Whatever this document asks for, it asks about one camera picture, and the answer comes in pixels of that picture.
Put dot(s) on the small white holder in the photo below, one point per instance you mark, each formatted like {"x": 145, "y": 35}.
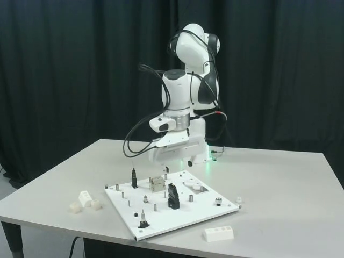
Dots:
{"x": 95, "y": 204}
{"x": 75, "y": 208}

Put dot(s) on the long white holder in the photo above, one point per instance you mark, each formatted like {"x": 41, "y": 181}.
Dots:
{"x": 219, "y": 233}

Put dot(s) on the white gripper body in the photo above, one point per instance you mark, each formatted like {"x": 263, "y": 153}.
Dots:
{"x": 182, "y": 151}

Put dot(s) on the white small gear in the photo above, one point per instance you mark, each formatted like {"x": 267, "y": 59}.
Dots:
{"x": 238, "y": 199}

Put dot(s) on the dark table leg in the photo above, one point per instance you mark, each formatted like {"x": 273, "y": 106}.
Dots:
{"x": 12, "y": 239}

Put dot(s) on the white task board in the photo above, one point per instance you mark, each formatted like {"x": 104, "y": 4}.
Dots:
{"x": 172, "y": 217}

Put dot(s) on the black rod with red tag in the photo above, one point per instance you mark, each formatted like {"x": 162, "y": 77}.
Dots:
{"x": 207, "y": 114}

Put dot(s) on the black Ethernet plug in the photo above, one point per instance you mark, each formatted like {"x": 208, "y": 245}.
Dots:
{"x": 133, "y": 178}

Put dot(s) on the black waterproof plug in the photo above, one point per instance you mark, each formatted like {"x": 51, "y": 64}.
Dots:
{"x": 142, "y": 220}

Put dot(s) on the white large gear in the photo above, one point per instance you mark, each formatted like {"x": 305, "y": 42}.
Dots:
{"x": 191, "y": 184}

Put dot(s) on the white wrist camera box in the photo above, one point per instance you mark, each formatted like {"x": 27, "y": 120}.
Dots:
{"x": 161, "y": 124}

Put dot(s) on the beige metal USB plug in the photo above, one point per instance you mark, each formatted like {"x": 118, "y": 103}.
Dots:
{"x": 156, "y": 185}

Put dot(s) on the black D-SUB plug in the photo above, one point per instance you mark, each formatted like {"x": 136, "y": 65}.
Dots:
{"x": 173, "y": 197}

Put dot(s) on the tall white holder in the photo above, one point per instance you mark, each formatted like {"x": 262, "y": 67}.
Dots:
{"x": 85, "y": 198}

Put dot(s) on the black curtain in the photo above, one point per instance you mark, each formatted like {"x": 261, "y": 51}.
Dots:
{"x": 53, "y": 67}

